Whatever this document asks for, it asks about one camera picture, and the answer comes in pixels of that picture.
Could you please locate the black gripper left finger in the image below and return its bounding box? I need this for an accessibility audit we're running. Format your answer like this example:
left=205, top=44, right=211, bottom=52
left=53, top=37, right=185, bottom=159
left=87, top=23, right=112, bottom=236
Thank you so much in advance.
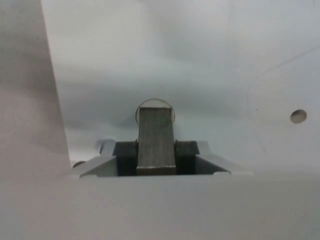
left=79, top=139, right=139, bottom=178

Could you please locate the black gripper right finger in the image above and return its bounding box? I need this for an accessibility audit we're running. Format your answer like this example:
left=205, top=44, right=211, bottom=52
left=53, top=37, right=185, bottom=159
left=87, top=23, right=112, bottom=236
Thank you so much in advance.
left=174, top=140, right=254, bottom=176

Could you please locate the metal square peg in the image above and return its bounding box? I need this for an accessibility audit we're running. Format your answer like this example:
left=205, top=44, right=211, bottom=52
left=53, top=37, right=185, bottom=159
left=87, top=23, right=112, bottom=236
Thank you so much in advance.
left=136, top=106, right=177, bottom=177

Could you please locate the white task board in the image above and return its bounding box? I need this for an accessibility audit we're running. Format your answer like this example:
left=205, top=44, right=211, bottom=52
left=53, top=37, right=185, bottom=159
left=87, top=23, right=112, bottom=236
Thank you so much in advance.
left=39, top=0, right=320, bottom=177

